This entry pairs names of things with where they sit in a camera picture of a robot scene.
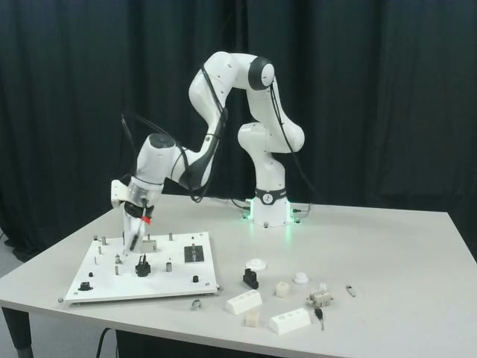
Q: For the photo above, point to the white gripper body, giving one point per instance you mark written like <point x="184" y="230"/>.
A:
<point x="128" y="231"/>

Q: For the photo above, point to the metal BNC plug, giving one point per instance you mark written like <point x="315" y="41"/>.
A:
<point x="117" y="258"/>

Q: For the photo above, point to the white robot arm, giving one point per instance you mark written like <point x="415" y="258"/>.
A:
<point x="268" y="156"/>

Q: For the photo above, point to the metal square peg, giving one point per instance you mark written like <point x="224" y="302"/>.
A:
<point x="149" y="246"/>

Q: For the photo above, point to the metal round peg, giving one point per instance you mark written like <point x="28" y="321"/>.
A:
<point x="169" y="267"/>

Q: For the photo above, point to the white task board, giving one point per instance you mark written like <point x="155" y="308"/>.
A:
<point x="156" y="283"/>

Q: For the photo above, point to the black D-SUB plug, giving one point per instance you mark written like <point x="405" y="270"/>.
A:
<point x="250" y="279"/>

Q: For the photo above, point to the white large gear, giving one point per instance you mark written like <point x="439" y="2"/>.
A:
<point x="257" y="264"/>

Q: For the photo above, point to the white holder with round holes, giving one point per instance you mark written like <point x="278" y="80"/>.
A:
<point x="243" y="302"/>
<point x="290" y="319"/>

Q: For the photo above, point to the dark table leg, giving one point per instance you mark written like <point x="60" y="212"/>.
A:
<point x="15" y="332"/>

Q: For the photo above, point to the small white square holder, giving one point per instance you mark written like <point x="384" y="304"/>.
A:
<point x="252" y="319"/>
<point x="282" y="289"/>

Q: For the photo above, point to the white medium gear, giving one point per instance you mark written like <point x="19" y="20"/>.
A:
<point x="301" y="278"/>

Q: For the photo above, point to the black USB plug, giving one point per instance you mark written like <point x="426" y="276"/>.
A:
<point x="318" y="314"/>

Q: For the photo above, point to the clear Ethernet plug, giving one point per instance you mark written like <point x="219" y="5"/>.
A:
<point x="350" y="290"/>

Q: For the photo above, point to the black curtain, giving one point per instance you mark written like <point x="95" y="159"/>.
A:
<point x="372" y="93"/>

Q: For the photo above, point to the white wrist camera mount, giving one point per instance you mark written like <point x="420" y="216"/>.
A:
<point x="118" y="192"/>

